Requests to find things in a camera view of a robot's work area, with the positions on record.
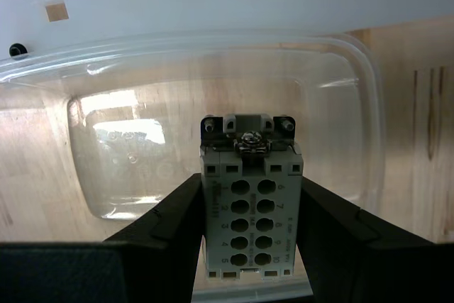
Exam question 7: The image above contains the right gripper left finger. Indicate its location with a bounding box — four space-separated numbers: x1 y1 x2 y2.
0 171 206 303

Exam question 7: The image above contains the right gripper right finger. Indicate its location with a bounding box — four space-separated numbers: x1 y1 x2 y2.
300 177 454 303

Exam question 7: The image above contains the clear plastic container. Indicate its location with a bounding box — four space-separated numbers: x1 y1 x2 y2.
0 29 387 303

